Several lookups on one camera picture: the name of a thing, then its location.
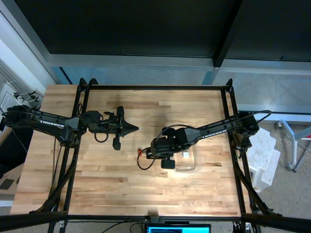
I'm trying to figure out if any white stepped foam block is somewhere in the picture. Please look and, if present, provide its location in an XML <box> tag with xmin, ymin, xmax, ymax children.
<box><xmin>245</xmin><ymin>131</ymin><xmax>280</xmax><ymax>194</ymax></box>

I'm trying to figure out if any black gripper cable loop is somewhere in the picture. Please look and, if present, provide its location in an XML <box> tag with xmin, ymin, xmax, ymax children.
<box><xmin>93</xmin><ymin>126</ymin><xmax>109</xmax><ymax>143</ymax></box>
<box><xmin>137</xmin><ymin>125</ymin><xmax>171</xmax><ymax>170</ymax></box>

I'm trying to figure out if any black table level camera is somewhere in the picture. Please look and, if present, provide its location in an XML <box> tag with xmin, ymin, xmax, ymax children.
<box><xmin>147</xmin><ymin>210</ymin><xmax>160</xmax><ymax>224</ymax></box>

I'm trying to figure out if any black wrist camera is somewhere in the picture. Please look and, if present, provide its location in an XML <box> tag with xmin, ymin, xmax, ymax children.
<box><xmin>150</xmin><ymin>137</ymin><xmax>169</xmax><ymax>156</ymax></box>

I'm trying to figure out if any laptop with blue screen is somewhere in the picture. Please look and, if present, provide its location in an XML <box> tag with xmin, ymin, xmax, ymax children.
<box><xmin>145</xmin><ymin>223</ymin><xmax>211</xmax><ymax>233</ymax></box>

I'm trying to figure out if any black vise with orange knob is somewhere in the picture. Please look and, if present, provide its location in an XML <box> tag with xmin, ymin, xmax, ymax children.
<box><xmin>137</xmin><ymin>148</ymin><xmax>162</xmax><ymax>160</ymax></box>

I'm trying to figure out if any black aluminium frame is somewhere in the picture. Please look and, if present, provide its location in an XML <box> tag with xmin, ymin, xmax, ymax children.
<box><xmin>0</xmin><ymin>77</ymin><xmax>311</xmax><ymax>233</ymax></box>

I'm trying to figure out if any thin black shoulder cable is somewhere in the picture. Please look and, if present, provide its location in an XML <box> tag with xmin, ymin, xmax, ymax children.
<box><xmin>240</xmin><ymin>110</ymin><xmax>272</xmax><ymax>122</ymax></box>

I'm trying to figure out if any clear plastic tub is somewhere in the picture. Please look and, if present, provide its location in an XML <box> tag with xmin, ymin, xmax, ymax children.
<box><xmin>173</xmin><ymin>143</ymin><xmax>202</xmax><ymax>174</ymax></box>

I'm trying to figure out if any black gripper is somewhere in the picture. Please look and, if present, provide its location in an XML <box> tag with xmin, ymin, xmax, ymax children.
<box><xmin>101</xmin><ymin>106</ymin><xmax>139</xmax><ymax>151</ymax></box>
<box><xmin>160</xmin><ymin>154</ymin><xmax>176</xmax><ymax>170</ymax></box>

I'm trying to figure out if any grey metal stand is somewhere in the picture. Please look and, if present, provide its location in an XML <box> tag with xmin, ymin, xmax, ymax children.
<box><xmin>274</xmin><ymin>118</ymin><xmax>311</xmax><ymax>173</ymax></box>

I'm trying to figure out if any black wall post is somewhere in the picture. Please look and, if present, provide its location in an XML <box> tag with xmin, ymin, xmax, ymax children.
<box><xmin>213</xmin><ymin>0</ymin><xmax>243</xmax><ymax>68</ymax></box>

